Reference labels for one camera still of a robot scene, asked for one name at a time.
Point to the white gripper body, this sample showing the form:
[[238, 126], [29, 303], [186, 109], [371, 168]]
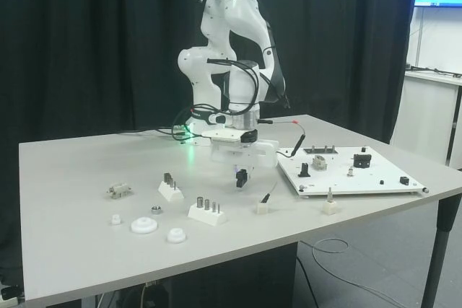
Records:
[[252, 152]]

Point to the black D-SUB plug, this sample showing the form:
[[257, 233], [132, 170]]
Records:
[[241, 178]]

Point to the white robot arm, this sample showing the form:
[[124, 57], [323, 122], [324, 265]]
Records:
[[216, 23]]

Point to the black Ethernet plug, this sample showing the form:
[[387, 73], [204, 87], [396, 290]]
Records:
[[268, 197]]

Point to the white Ethernet plug holder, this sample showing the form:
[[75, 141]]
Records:
[[263, 207]]

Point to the thin metal round peg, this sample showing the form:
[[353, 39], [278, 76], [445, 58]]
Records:
[[213, 206]]

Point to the medium metal round peg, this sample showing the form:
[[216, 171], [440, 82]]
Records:
[[207, 204]]

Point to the large metal round peg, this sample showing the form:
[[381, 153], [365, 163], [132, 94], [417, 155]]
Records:
[[199, 202]]

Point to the white round peg holder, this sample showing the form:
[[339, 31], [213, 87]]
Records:
[[207, 216]]

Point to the metal BNC plug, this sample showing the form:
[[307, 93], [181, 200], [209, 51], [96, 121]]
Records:
[[329, 195]]

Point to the large metal square peg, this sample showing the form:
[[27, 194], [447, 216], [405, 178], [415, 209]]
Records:
[[166, 178]]

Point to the white square peg holder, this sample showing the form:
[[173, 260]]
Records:
[[171, 194]]

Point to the white BNC plug holder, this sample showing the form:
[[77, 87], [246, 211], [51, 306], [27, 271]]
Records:
[[330, 208]]

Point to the white task board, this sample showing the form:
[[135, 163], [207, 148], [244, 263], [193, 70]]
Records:
[[346, 181]]

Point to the metal bolt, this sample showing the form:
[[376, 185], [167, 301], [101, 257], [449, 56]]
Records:
[[156, 209]]

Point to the white medium gear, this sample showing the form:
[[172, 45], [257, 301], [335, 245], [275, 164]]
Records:
[[176, 235]]

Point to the white large gear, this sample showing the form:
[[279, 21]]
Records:
[[144, 225]]

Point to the beige waterproof plug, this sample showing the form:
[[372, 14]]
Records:
[[117, 192]]

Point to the white small gear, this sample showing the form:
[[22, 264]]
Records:
[[114, 219]]

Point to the white cabinet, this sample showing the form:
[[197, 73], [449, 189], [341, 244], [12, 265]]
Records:
[[429, 113]]

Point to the black curtain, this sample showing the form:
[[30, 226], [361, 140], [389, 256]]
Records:
[[90, 52]]

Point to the dark table leg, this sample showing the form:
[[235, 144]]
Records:
[[442, 236]]

